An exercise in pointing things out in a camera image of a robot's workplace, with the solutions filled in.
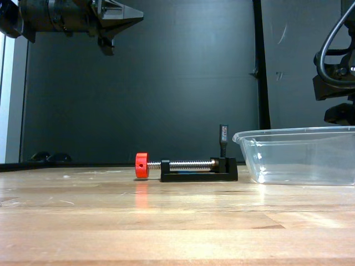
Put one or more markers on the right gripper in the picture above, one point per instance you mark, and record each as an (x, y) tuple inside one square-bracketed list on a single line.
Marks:
[(341, 113)]

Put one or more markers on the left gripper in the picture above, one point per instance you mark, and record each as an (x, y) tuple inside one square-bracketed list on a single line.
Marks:
[(75, 16)]

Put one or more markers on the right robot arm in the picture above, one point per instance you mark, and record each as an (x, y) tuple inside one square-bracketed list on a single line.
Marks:
[(350, 38)]

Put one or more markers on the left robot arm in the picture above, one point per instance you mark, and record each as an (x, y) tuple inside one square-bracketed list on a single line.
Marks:
[(25, 16)]

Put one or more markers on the clear plastic container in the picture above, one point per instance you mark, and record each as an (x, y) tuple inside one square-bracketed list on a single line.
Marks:
[(305, 155)]

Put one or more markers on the black clamp with red knob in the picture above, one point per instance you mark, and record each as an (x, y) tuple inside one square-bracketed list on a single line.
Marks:
[(194, 174)]

